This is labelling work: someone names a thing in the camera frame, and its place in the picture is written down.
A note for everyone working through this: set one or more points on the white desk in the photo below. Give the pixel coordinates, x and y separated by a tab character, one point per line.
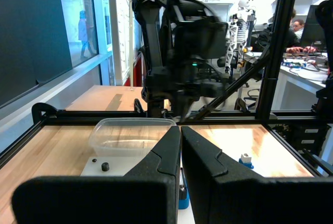
294	83

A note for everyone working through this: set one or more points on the window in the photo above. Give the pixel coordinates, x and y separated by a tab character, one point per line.
78	0

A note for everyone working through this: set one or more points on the dark computer monitor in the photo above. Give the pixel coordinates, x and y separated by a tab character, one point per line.
312	26

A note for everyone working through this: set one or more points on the clear plastic container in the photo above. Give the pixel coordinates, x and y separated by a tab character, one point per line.
117	140

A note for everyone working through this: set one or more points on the white humanoid robot figure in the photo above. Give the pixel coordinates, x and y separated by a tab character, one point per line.
242	30

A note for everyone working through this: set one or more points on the black frame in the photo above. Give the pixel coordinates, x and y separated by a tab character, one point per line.
275	52

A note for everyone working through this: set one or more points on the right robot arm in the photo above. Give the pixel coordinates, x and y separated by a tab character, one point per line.
153	39

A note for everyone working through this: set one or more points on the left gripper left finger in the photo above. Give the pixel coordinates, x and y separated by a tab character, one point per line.
104	200

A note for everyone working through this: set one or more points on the blue block with white socket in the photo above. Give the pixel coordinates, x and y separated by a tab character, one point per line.
245	162

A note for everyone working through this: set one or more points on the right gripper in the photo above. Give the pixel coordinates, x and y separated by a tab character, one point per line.
182	83

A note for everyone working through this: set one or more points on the person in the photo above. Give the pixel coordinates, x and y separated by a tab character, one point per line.
299	26
84	34
294	35

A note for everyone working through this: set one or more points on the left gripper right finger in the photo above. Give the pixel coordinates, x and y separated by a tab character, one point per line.
260	200

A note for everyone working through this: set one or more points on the white task board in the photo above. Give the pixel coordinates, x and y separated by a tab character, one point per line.
125	165

